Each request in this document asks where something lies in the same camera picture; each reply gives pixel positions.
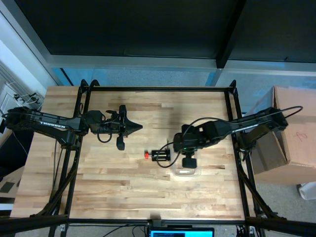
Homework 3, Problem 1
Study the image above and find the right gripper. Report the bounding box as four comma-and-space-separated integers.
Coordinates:
181, 124, 207, 170

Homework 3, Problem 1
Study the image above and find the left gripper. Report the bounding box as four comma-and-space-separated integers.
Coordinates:
115, 104, 128, 152

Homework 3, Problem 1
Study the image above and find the clear plastic container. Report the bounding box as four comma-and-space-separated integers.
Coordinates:
171, 154, 202, 178

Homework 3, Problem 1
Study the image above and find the black clamp with red knob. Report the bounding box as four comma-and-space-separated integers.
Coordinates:
145, 149, 172, 162

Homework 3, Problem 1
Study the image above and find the blue screen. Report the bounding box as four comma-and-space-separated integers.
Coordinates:
147, 227, 215, 237

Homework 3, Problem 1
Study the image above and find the cardboard box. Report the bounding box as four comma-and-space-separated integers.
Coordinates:
246, 85, 316, 186

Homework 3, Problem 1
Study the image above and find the black frame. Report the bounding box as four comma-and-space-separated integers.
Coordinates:
0, 79, 316, 237

